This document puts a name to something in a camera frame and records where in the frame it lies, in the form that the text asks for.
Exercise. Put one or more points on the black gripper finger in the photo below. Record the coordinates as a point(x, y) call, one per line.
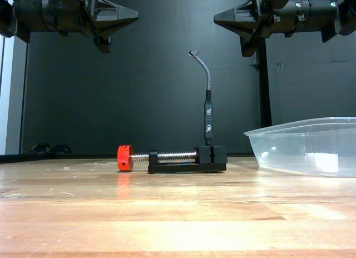
point(244, 12)
point(244, 28)
point(108, 10)
point(108, 27)

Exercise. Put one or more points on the black USB-C socket adapter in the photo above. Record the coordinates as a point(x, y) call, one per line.
point(208, 128)

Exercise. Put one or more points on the clear plastic tub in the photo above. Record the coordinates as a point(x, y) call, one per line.
point(278, 155)

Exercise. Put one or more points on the black clamp with red knob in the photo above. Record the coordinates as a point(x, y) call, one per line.
point(178, 166)

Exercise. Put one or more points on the black upright post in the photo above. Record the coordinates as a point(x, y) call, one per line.
point(264, 88)

